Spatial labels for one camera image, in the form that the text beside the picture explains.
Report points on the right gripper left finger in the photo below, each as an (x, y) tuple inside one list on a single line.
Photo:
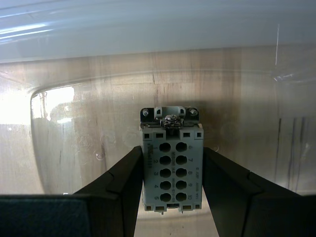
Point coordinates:
[(74, 214)]

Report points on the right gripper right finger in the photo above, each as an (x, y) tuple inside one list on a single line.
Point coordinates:
[(247, 214)]

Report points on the grey ten-pin connector insert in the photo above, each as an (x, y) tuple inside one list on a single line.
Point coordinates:
[(172, 172)]

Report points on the white plastic board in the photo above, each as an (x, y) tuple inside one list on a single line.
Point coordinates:
[(172, 29)]

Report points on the clear plastic tub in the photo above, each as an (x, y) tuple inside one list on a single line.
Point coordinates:
[(74, 153)]

